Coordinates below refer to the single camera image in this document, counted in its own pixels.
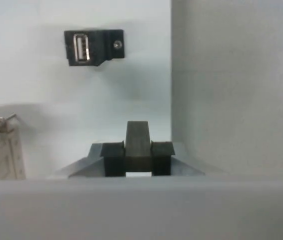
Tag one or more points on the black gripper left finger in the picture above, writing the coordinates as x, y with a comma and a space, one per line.
112, 157

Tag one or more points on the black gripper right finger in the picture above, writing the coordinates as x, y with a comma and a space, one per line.
162, 157

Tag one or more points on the metal square peg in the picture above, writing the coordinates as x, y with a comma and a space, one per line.
137, 140

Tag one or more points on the beige latched connector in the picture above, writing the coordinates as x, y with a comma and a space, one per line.
4, 155

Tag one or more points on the white task board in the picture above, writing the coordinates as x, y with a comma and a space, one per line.
31, 75

